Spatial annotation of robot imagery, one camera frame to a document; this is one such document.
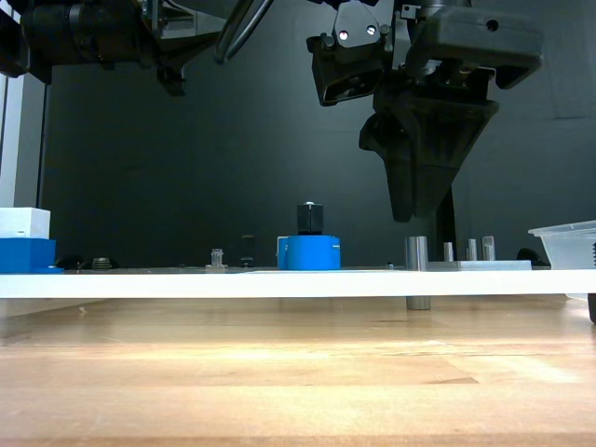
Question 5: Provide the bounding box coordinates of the large steel cylinder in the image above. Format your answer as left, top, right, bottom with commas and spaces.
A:
403, 235, 432, 311

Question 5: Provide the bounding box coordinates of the clear plastic container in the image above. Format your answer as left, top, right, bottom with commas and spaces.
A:
527, 220, 596, 302

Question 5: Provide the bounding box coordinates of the black square block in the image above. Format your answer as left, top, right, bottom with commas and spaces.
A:
296, 203, 325, 236

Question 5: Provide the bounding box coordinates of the blue round holder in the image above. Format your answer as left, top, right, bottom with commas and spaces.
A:
278, 235, 343, 272

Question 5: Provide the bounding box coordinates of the black rounded foot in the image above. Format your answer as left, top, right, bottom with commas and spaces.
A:
516, 248, 551, 269

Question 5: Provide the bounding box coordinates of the white board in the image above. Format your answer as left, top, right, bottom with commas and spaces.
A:
0, 266, 596, 300

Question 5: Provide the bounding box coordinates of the white box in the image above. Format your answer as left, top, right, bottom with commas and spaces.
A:
0, 206, 52, 241

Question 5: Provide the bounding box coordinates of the blue block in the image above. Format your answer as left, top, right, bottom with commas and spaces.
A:
0, 237, 66, 276

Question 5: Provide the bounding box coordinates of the black looping robot cable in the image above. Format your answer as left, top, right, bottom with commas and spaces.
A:
212, 0, 277, 64

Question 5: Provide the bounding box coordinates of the grey base plate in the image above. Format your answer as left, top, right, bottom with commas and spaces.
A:
426, 260, 533, 273

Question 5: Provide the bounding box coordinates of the white frame post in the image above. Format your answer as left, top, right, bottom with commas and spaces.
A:
0, 73, 25, 209

